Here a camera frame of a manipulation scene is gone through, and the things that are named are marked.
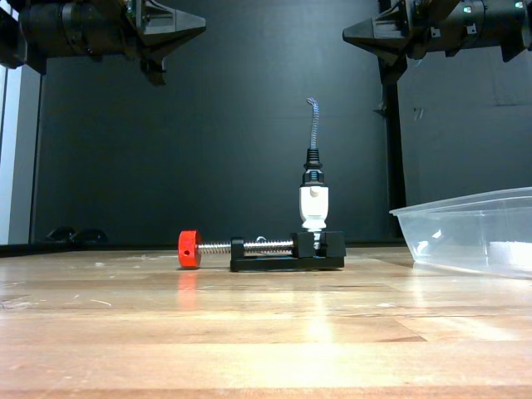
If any black plug with braided cable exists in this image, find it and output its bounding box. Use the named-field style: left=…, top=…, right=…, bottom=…
left=302, top=97, right=327, bottom=189

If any clear plastic tub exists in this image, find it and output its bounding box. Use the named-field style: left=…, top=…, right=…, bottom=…
left=389, top=186, right=532, bottom=280

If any black clamp with red knob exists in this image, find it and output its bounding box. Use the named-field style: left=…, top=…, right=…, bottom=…
left=177, top=229, right=347, bottom=274

